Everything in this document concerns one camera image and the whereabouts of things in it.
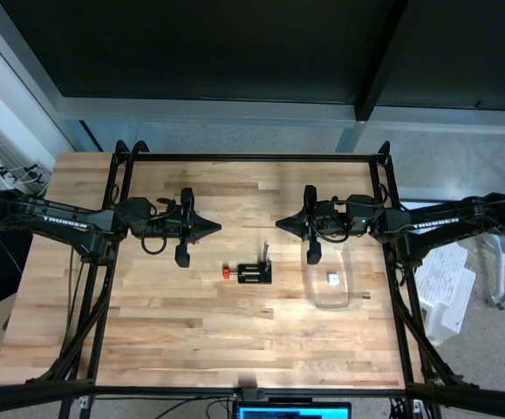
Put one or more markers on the black aluminium frame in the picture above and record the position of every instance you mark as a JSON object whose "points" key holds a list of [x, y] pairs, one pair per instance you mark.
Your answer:
{"points": [[252, 156]]}

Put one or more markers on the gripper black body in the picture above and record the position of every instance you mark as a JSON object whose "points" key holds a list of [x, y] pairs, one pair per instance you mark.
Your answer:
{"points": [[169, 226], [326, 224]]}

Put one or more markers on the clear plastic tub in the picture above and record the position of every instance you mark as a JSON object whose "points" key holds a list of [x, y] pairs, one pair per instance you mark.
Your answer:
{"points": [[348, 301]]}

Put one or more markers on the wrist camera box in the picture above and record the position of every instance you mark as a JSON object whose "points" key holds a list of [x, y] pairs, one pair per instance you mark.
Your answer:
{"points": [[138, 207], [359, 206]]}

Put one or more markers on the black table-edge camera box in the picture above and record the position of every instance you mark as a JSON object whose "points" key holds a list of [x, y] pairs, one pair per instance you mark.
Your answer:
{"points": [[251, 393]]}

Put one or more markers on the laptop with blue screen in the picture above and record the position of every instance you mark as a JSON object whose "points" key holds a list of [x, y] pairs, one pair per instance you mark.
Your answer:
{"points": [[293, 412]]}

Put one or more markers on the small white block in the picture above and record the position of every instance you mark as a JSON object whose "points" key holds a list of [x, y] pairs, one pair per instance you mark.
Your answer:
{"points": [[333, 278]]}

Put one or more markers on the small grey metal bar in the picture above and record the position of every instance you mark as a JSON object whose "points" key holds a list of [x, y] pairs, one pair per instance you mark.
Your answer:
{"points": [[266, 252]]}

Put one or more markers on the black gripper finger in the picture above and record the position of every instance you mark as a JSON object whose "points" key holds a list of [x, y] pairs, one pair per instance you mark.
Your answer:
{"points": [[202, 222], [295, 220], [295, 230], [200, 231]]}

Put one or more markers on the white step stool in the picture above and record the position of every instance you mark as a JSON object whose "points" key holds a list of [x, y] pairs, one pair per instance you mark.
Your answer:
{"points": [[446, 283]]}

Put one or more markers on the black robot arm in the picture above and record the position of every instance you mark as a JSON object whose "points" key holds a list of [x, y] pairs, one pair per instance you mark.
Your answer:
{"points": [[60, 218], [435, 224]]}

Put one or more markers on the black vise with orange knob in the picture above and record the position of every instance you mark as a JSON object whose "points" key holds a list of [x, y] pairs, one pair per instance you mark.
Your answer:
{"points": [[254, 272]]}

